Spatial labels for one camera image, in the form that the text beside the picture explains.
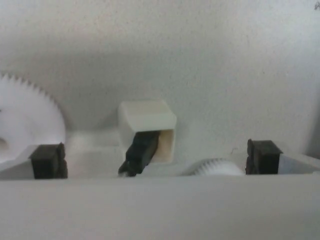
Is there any white large gear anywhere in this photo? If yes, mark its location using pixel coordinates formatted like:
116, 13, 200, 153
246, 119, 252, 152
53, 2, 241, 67
0, 71, 67, 166

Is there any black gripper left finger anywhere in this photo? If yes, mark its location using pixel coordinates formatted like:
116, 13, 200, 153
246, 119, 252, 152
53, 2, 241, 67
0, 141, 69, 180

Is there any white USB plug holder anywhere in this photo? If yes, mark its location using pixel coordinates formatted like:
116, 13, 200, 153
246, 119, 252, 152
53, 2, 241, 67
66, 98, 178, 177

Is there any white medium gear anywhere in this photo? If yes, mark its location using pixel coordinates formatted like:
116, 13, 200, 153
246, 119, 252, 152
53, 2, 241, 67
186, 158, 245, 177

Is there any black USB plug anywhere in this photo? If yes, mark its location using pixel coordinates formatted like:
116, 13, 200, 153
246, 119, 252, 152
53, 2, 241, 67
117, 129, 161, 178

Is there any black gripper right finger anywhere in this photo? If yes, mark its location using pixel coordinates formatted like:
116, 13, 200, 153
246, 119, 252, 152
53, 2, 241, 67
245, 138, 320, 176

